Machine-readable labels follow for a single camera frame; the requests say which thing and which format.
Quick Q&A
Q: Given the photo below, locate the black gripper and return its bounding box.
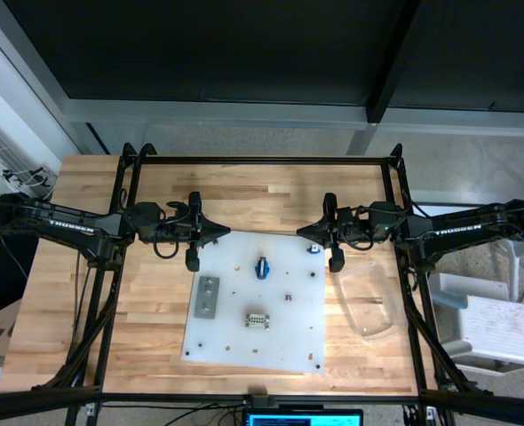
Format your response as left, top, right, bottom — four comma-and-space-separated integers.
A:
168, 192, 231, 272
296, 193, 372, 272

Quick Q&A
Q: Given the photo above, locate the blue clamp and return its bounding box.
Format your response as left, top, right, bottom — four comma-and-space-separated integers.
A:
252, 256, 272, 281

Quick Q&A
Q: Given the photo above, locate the grey metal plate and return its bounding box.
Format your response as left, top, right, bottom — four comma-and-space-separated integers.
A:
194, 275, 221, 320

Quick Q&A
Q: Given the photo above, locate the clear plastic tub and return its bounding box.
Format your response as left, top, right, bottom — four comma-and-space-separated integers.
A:
337, 261, 401, 345

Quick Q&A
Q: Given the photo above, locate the white plastic board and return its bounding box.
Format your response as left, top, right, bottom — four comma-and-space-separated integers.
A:
180, 229, 328, 376

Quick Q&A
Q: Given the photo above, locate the laptop screen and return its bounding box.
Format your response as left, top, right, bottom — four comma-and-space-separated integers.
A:
242, 408, 364, 426

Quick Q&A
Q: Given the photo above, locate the white step stool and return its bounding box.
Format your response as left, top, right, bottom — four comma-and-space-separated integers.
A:
430, 271, 524, 378

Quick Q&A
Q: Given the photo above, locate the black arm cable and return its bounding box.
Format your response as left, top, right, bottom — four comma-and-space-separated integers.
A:
153, 237, 179, 259

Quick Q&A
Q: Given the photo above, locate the black metal frame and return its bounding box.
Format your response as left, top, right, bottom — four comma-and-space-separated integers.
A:
0, 141, 524, 426

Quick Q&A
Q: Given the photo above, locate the table-level camera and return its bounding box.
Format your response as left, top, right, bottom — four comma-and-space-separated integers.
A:
243, 384, 281, 407

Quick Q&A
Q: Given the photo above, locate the power strip with cables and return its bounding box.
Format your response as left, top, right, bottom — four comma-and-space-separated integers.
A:
0, 166, 57, 199

